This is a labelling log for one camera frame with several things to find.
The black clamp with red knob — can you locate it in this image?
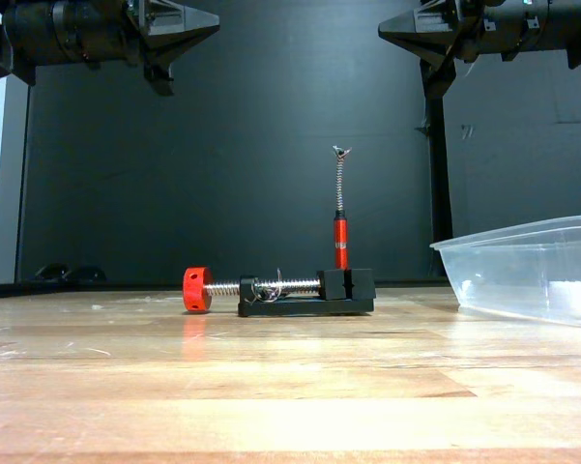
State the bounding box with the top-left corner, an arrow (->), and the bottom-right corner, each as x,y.
181,265 -> 376,319

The clear plastic tub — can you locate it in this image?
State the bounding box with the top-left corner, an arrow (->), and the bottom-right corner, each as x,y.
429,213 -> 581,330

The black vertical post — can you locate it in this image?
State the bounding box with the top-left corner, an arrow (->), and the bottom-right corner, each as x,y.
417,96 -> 454,280

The black aluminium frame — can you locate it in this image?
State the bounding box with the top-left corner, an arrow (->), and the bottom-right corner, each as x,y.
0,263 -> 458,300

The thin silver wire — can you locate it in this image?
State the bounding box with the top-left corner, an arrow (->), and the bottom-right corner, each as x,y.
250,266 -> 291,306

